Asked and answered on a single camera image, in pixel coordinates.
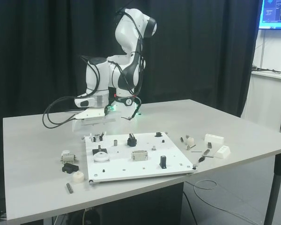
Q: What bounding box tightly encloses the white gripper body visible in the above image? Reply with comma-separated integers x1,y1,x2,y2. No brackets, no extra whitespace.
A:
71,117,117,134

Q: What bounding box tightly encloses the white large gear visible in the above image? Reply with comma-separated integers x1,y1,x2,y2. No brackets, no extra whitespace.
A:
94,152,110,163

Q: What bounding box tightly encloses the white medium gear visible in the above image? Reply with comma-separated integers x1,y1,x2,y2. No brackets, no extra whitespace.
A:
72,172,85,183

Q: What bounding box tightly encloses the black tall plug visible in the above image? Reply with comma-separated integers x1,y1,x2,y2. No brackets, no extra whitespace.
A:
126,133,138,148

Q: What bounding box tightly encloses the grey metal D-SUB plug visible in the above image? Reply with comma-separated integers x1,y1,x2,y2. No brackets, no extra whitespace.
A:
60,153,77,164

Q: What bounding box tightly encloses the black plug block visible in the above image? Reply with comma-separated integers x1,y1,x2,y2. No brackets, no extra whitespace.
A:
61,164,80,174

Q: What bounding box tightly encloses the white task board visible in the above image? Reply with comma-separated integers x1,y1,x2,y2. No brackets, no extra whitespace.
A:
83,131,195,188

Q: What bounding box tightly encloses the black curtain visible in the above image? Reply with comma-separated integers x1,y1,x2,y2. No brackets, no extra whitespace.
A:
0,0,266,213

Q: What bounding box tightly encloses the white rectangular peg holder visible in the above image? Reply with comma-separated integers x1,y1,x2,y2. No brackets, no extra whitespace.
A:
204,133,226,145

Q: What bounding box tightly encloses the white sloped peg holder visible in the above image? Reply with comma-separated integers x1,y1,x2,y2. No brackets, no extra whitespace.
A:
216,145,232,159

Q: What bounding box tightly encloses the white cabinet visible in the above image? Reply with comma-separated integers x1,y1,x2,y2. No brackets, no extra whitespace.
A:
242,69,281,136

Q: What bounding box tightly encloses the black table leg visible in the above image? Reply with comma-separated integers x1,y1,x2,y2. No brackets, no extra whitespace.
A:
264,149,281,225

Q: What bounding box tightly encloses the blue screen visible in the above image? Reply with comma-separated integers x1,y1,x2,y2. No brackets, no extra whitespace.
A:
258,0,281,30

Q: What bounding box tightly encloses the black cable at arm foot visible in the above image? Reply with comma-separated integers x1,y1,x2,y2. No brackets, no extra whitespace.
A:
120,95,142,121

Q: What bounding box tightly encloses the black looping arm cable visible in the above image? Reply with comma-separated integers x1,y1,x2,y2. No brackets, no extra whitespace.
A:
42,95,85,130

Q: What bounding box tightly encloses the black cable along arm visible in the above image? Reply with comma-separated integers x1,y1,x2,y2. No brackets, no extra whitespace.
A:
81,8,147,97

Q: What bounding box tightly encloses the grey cable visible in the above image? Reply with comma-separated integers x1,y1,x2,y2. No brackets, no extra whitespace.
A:
192,180,274,225

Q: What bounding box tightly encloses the black cable on cabinet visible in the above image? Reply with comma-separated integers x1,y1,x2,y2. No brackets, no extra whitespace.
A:
251,66,281,77

